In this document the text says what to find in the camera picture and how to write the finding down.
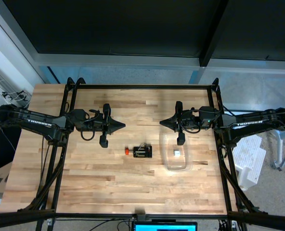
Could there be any blue lit laptop screen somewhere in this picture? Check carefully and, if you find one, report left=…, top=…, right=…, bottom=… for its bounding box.
left=132, top=221, right=198, bottom=231

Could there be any clear plastic tub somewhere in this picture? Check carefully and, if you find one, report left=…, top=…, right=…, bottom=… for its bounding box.
left=159, top=131, right=194, bottom=172

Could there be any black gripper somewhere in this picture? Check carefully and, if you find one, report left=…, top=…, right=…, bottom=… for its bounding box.
left=89, top=103, right=127, bottom=148
left=159, top=101, right=199, bottom=146

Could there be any black table level camera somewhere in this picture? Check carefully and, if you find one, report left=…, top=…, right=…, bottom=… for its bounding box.
left=133, top=208, right=150, bottom=221

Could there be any black chair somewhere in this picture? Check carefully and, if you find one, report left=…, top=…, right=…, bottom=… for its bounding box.
left=0, top=125, right=22, bottom=174

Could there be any white plastic step stool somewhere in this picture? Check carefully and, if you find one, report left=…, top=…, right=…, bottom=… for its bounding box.
left=231, top=134, right=264, bottom=193

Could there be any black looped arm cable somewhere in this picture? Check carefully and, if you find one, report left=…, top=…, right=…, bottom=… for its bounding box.
left=80, top=127, right=96, bottom=141

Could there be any black metal table frame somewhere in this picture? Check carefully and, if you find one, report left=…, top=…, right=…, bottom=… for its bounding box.
left=0, top=77, right=285, bottom=231

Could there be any black vise fixture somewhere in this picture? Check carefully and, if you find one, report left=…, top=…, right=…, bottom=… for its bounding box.
left=132, top=145, right=154, bottom=159

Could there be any grey metal chair base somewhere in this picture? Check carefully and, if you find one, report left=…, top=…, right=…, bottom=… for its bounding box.
left=269, top=128, right=285, bottom=172

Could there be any black wall post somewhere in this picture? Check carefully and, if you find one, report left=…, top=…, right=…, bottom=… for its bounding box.
left=199, top=0, right=230, bottom=68

